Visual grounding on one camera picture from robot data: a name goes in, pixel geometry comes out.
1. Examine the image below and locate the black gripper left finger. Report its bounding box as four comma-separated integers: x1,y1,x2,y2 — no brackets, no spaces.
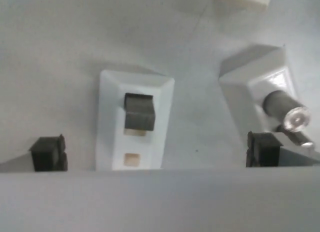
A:
0,133,69,173

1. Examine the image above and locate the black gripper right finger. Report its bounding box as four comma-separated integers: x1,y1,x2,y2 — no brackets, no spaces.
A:
245,130,320,168

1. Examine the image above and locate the medium metal round peg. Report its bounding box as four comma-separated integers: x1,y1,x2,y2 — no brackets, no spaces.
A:
275,123,315,151

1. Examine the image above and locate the thick metal round peg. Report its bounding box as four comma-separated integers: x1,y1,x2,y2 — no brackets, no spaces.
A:
261,89,312,134

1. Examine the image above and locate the white round peg holder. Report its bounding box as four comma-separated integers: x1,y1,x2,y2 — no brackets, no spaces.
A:
218,43,316,158

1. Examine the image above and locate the white square peg holder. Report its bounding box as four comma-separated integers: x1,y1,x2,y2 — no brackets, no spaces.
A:
95,69,176,172

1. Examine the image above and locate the metal square peg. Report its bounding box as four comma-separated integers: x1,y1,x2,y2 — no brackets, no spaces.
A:
123,92,156,132

